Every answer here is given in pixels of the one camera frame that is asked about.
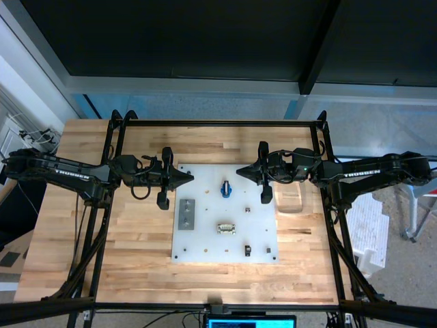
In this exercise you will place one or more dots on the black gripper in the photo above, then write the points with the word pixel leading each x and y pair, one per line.
pixel 165 177
pixel 264 171

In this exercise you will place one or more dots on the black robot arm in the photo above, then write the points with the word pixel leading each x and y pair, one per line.
pixel 362 173
pixel 68 172

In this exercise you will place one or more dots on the blue clamp with metal cylinder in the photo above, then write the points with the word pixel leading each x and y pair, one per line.
pixel 225 189

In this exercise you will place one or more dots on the small metal clamp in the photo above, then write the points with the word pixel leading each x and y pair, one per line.
pixel 248 209

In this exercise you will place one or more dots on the grey metal peg plate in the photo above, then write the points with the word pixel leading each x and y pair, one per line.
pixel 181 218

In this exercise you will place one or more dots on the clear plastic tub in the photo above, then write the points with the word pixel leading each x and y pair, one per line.
pixel 290 205

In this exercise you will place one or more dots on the beige multi-pin connector housing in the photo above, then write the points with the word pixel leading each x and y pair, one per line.
pixel 227 228

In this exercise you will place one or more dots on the white task board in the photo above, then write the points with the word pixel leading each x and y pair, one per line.
pixel 211 239

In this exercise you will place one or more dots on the black plug housing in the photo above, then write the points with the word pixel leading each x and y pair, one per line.
pixel 248 250

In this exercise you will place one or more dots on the white foam block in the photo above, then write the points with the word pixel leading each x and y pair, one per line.
pixel 368 232

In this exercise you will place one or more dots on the laptop screen with blue edge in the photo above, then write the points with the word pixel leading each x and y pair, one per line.
pixel 249 323

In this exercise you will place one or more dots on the grey metal stand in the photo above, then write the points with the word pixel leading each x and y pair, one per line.
pixel 413 218

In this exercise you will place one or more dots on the black metal frame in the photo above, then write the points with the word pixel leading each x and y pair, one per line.
pixel 218 123

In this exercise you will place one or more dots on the black table-level camera box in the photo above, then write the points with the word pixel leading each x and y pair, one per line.
pixel 218 307

